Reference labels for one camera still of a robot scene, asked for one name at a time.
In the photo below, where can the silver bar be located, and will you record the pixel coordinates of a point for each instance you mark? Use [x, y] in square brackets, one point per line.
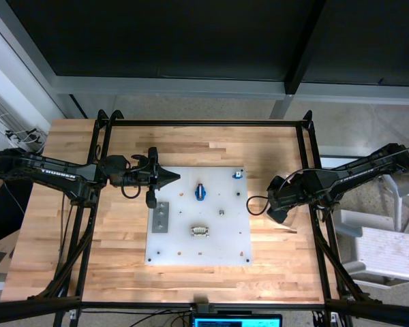
[200, 190]

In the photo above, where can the brown cardboard box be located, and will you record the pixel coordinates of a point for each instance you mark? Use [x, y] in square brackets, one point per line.
[5, 245]

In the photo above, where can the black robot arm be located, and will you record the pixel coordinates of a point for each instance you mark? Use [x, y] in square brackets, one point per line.
[54, 172]
[361, 170]

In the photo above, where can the blue clamp holder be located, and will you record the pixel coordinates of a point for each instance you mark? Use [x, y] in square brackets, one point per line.
[195, 195]

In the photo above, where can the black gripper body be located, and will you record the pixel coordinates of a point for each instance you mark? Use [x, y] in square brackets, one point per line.
[152, 184]
[280, 194]

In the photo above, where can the clear plastic tub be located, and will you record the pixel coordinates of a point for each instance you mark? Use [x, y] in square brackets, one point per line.
[288, 229]

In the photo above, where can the beige connector base housing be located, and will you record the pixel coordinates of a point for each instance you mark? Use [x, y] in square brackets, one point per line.
[200, 231]

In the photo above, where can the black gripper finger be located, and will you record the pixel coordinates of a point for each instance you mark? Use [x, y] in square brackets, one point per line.
[167, 180]
[167, 174]

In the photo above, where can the black table frame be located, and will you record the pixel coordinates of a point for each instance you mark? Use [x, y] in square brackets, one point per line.
[204, 122]

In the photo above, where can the white tube stand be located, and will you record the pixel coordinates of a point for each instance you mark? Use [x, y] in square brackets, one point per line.
[397, 211]

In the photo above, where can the black wall post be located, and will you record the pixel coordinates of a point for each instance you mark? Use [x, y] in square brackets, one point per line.
[303, 51]

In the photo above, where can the grey partition frame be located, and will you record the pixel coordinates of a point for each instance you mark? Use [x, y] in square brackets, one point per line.
[156, 85]

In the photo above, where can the grey low camera box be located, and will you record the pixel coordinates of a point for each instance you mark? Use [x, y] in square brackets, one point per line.
[204, 304]

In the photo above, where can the blue socket base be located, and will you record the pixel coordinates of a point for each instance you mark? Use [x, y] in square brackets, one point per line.
[234, 176]

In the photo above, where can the grey metal plate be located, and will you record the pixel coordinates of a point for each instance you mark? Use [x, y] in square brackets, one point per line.
[156, 228]

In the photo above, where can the blue-edged screen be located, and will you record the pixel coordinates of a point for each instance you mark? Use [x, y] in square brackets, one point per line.
[235, 322]

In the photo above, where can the white board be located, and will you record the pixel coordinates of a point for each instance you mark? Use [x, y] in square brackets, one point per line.
[197, 248]

